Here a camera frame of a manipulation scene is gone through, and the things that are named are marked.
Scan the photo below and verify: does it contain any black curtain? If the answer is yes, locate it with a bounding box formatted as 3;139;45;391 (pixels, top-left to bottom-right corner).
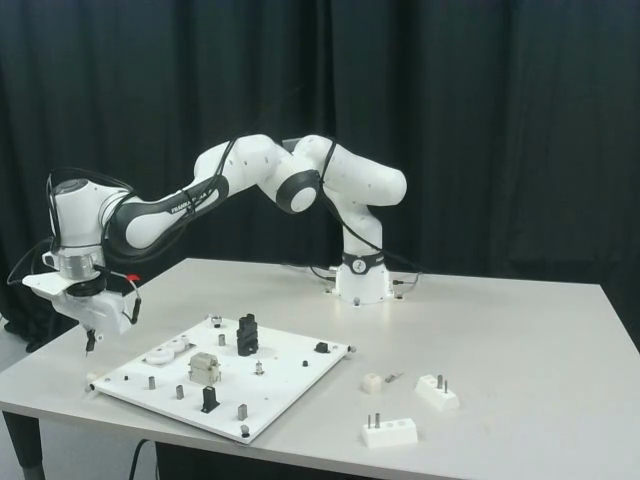
0;0;640;354

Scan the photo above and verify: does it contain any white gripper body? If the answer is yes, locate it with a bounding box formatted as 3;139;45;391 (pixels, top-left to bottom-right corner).
52;292;133;336

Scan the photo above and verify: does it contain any grey waterproof plug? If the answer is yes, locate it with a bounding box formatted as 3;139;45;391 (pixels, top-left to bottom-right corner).
187;352;222;387

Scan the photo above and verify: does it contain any black floor cable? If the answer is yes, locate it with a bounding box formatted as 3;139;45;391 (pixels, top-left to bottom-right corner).
130;438;157;480

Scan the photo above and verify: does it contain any white sloped peg holder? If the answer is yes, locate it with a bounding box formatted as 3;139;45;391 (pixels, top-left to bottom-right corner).
414;374;460;412

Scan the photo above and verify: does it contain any flat white mounting plate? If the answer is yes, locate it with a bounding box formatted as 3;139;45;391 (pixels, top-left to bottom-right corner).
20;272;126;301

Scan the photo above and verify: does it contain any white task board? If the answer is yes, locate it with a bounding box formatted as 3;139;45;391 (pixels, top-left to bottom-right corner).
88;314;357;445

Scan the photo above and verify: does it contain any dark table leg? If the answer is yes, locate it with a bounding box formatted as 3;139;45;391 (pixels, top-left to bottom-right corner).
2;409;42;480

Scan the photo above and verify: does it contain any black base cable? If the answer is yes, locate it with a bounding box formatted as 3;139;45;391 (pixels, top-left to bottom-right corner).
305;262;344;284

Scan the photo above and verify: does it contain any white long peg holder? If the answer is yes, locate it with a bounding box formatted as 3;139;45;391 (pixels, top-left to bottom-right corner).
359;413;419;446

